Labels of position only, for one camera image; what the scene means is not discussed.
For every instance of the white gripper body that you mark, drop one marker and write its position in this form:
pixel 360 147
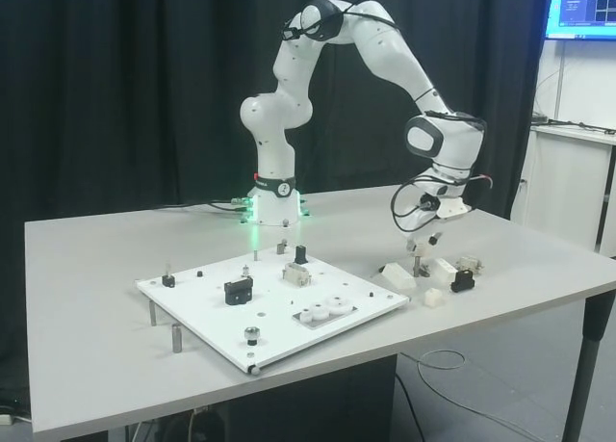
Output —
pixel 418 218

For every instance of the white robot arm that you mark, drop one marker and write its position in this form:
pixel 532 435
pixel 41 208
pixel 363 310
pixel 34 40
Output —
pixel 289 76

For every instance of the white block holder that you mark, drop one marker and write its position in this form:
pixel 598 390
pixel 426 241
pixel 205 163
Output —
pixel 446 267

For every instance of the white wedge-shaped holder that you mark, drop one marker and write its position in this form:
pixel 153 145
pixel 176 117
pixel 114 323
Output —
pixel 397 276

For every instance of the beige connector block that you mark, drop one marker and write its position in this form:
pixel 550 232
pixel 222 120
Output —
pixel 471 264

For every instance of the black D-SUB plug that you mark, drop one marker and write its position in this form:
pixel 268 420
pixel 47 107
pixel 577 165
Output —
pixel 462 281

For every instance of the small white holder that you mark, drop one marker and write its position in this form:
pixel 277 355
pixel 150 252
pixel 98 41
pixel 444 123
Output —
pixel 433 298

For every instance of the white large gear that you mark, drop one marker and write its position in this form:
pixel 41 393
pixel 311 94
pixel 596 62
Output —
pixel 338 305

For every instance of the white medium gear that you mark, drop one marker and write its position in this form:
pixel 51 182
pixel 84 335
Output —
pixel 318 310

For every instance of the white small gear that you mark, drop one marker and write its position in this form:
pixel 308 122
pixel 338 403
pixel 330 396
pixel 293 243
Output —
pixel 304 316

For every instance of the white cabinet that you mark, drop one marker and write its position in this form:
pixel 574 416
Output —
pixel 563 187

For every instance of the metal bolt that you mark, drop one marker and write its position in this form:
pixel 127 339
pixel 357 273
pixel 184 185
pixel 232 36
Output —
pixel 250 336

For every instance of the black table leg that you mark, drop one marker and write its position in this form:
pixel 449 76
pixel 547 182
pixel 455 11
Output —
pixel 584 365

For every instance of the white task board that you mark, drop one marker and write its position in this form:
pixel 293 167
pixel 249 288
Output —
pixel 216 326

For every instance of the blue screen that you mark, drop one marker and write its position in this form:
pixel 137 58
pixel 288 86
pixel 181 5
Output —
pixel 584 8

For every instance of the black curtain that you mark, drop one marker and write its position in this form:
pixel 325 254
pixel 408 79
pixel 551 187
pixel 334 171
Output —
pixel 120 100

